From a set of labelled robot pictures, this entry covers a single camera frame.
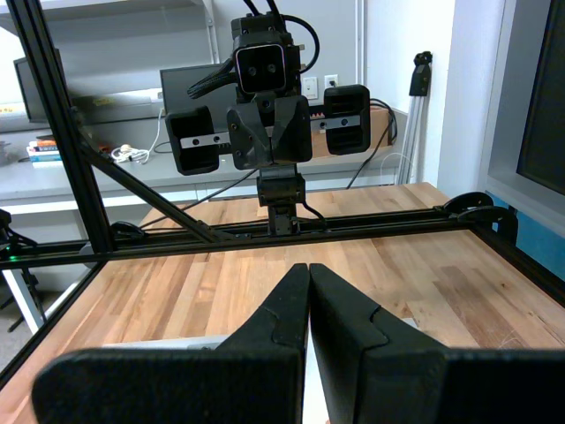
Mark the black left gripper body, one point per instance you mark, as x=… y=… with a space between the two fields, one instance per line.
x=194 y=154

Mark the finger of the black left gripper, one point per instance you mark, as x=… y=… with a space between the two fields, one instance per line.
x=291 y=132
x=247 y=141

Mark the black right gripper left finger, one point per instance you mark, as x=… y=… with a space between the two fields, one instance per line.
x=176 y=388

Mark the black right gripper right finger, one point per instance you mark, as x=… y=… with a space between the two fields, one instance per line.
x=419 y=388

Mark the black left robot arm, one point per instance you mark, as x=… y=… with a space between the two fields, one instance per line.
x=280 y=190

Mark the black computer monitor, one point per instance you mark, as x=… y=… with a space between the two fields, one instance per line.
x=176 y=88
x=31 y=93

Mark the tripod with black head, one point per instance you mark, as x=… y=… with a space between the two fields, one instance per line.
x=419 y=75

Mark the stack of books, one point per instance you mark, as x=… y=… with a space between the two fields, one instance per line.
x=44 y=152

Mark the grey desk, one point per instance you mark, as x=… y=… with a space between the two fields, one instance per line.
x=44 y=176

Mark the white wall outlet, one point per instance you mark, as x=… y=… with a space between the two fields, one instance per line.
x=310 y=88
x=331 y=81

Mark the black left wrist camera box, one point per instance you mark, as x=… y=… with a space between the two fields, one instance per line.
x=260 y=66

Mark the black aluminium frame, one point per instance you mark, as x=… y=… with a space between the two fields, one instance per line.
x=66 y=132

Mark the black frame clamp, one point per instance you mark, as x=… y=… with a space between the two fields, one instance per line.
x=468 y=201
x=490 y=221

